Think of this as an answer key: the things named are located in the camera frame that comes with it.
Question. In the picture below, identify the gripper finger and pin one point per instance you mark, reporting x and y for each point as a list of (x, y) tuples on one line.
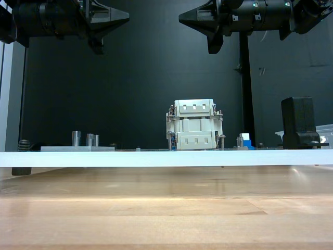
[(106, 14), (204, 27), (106, 27), (203, 14)]

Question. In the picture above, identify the grey HAN10E connector plug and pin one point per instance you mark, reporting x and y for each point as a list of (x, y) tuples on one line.
[(193, 106)]

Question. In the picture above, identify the small board connector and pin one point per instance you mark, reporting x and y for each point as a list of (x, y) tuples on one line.
[(244, 138)]

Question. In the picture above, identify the grey connector socket base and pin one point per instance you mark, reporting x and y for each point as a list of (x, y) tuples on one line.
[(195, 140)]

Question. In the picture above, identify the silver metal pin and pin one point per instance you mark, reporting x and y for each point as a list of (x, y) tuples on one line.
[(76, 138), (96, 141), (89, 140)]

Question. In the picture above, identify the grey metal plate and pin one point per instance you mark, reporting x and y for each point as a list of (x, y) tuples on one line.
[(78, 149)]

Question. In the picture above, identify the black socket block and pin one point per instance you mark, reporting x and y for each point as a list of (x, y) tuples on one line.
[(297, 117)]

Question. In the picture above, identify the black threaded set screw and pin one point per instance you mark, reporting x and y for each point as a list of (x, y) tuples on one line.
[(24, 145)]

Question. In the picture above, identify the white task board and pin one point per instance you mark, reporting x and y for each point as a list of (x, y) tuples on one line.
[(166, 159)]

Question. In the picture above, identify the clear plastic tub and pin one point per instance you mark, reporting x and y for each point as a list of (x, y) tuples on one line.
[(323, 135)]

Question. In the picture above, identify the black board foot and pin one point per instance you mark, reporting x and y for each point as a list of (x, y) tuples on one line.
[(21, 171)]

